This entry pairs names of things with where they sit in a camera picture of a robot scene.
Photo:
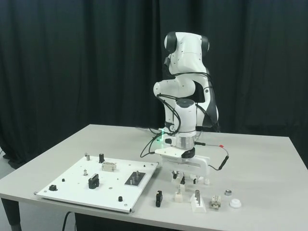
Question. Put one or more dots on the metal waterproof plug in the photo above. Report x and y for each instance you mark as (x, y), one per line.
(214, 201)

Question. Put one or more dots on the white task board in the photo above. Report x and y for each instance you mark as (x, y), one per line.
(72, 185)

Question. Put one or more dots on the black USB plug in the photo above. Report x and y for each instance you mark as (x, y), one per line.
(183, 181)

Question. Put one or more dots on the black curtain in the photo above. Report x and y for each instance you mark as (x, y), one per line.
(48, 48)

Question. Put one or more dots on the white peg holder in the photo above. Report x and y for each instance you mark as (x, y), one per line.
(198, 207)
(177, 183)

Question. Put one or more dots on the flat white mounting plate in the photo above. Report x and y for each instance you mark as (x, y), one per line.
(168, 152)

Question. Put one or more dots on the black connector block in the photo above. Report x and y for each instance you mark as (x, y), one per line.
(93, 182)

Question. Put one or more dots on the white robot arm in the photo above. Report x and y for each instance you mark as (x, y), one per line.
(185, 60)

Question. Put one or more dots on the black upright connector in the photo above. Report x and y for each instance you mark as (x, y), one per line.
(101, 158)

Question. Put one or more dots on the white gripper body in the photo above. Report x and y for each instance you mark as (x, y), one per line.
(185, 166)

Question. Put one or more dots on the metal bolt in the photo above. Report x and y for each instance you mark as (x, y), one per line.
(179, 190)

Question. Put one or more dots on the black D-SUB plug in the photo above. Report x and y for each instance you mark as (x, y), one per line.
(158, 199)

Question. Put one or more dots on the white small gear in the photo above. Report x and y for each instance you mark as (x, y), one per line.
(206, 181)

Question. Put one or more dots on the metal round peg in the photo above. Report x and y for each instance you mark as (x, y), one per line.
(196, 194)

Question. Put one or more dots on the black table leg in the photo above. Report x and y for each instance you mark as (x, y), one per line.
(10, 214)

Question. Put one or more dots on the small white bolt holder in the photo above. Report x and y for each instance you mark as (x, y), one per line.
(178, 197)

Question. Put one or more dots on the white medium gear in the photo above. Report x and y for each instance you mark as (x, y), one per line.
(235, 203)

